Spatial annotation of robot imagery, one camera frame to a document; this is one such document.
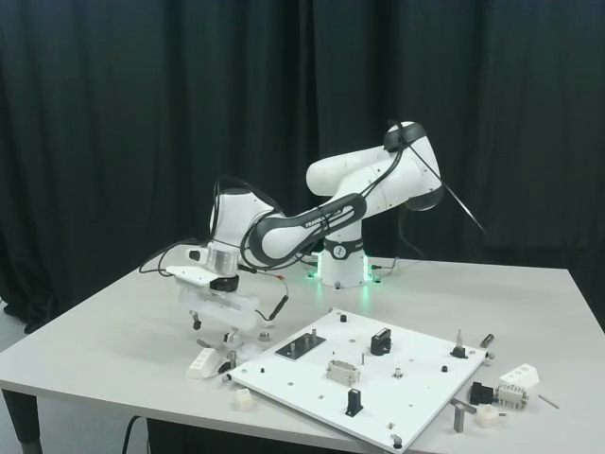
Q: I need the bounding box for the thin black rod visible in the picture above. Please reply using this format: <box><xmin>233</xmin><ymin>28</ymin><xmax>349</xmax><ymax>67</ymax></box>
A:
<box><xmin>268</xmin><ymin>293</ymin><xmax>291</xmax><ymax>319</ymax></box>

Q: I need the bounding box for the thin wire with red tag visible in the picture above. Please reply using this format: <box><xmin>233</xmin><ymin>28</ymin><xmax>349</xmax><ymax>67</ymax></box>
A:
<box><xmin>238</xmin><ymin>263</ymin><xmax>290</xmax><ymax>328</ymax></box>

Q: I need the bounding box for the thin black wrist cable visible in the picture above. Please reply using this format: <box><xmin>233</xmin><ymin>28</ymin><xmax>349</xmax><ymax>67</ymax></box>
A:
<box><xmin>137</xmin><ymin>240</ymin><xmax>210</xmax><ymax>276</ymax></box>

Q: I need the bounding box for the long black strap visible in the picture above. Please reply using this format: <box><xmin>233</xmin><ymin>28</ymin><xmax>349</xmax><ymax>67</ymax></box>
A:
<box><xmin>401</xmin><ymin>134</ymin><xmax>488</xmax><ymax>235</ymax></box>

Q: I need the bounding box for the large metal square peg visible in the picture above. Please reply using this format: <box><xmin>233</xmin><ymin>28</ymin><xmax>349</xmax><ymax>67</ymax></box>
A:
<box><xmin>450</xmin><ymin>397</ymin><xmax>475</xmax><ymax>433</ymax></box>

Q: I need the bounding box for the black curtain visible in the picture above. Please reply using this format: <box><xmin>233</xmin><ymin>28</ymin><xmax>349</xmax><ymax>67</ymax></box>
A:
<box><xmin>0</xmin><ymin>0</ymin><xmax>605</xmax><ymax>335</ymax></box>

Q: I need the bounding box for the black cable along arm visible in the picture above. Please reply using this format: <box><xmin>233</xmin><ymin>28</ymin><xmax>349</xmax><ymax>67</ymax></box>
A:
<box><xmin>210</xmin><ymin>121</ymin><xmax>417</xmax><ymax>271</ymax></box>

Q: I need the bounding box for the dark table leg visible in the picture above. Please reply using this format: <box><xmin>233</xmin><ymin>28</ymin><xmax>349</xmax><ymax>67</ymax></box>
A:
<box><xmin>8</xmin><ymin>390</ymin><xmax>43</xmax><ymax>454</ymax></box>

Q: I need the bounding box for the black D-SUB plug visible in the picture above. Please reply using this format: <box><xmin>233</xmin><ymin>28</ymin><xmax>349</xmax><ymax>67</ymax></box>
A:
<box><xmin>468</xmin><ymin>381</ymin><xmax>495</xmax><ymax>406</ymax></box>

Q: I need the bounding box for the black cable behind arm foot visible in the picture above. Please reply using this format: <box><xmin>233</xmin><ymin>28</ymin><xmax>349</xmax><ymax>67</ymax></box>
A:
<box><xmin>396</xmin><ymin>207</ymin><xmax>429</xmax><ymax>261</ymax></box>

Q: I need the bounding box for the white task board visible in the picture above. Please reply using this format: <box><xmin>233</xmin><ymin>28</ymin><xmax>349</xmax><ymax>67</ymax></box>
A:
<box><xmin>225</xmin><ymin>306</ymin><xmax>493</xmax><ymax>448</ymax></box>

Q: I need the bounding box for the grey cable at arm foot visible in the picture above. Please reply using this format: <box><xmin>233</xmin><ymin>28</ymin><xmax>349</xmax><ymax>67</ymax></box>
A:
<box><xmin>371</xmin><ymin>256</ymin><xmax>403</xmax><ymax>278</ymax></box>

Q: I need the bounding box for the black cable under table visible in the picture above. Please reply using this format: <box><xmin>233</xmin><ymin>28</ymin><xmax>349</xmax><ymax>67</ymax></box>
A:
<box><xmin>124</xmin><ymin>414</ymin><xmax>149</xmax><ymax>454</ymax></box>

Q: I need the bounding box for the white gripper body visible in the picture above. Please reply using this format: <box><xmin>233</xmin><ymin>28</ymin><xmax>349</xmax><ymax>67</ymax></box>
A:
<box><xmin>176</xmin><ymin>282</ymin><xmax>263</xmax><ymax>331</ymax></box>

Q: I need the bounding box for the white rectangular peg holder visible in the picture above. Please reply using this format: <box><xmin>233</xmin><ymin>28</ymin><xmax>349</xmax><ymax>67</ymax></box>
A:
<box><xmin>499</xmin><ymin>363</ymin><xmax>541</xmax><ymax>392</ymax></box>
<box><xmin>187</xmin><ymin>348</ymin><xmax>221</xmax><ymax>380</ymax></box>

